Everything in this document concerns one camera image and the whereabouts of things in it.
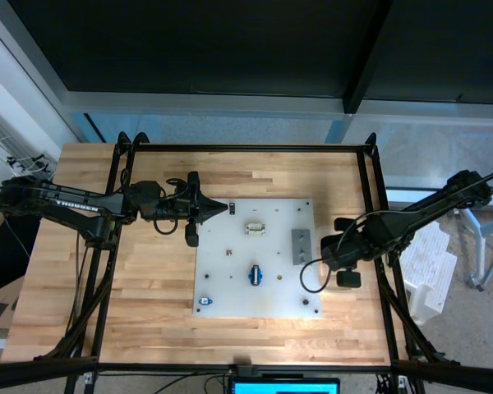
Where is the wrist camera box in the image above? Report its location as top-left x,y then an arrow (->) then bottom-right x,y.
320,236 -> 343,270

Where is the black aluminium frame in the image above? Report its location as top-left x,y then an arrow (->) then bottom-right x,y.
0,131 -> 493,394

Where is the grey aluminium block with holes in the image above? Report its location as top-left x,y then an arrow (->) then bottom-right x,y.
291,228 -> 314,268

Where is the brown cardboard box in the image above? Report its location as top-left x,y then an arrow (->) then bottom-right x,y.
0,274 -> 25,329

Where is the grey metal stand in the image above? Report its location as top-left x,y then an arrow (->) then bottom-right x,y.
455,204 -> 493,293

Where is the white task board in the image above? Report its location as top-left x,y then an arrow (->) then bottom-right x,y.
191,198 -> 323,320

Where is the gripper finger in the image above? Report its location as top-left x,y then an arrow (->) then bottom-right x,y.
198,207 -> 228,227
198,191 -> 228,209

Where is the blue round connector mount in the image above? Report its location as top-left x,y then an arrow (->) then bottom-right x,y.
246,264 -> 265,288

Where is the white foam block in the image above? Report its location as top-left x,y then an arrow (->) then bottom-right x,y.
396,223 -> 458,326

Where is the black camera on frame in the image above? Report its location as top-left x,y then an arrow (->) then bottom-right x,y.
234,357 -> 259,377

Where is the laptop screen with blue edge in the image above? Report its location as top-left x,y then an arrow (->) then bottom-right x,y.
228,377 -> 341,394

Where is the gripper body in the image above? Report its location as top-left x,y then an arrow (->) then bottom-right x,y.
333,217 -> 362,291
153,171 -> 201,249

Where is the black smooth arm cable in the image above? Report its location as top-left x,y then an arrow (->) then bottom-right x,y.
165,176 -> 189,199

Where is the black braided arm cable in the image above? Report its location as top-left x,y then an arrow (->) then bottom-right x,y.
153,215 -> 180,236

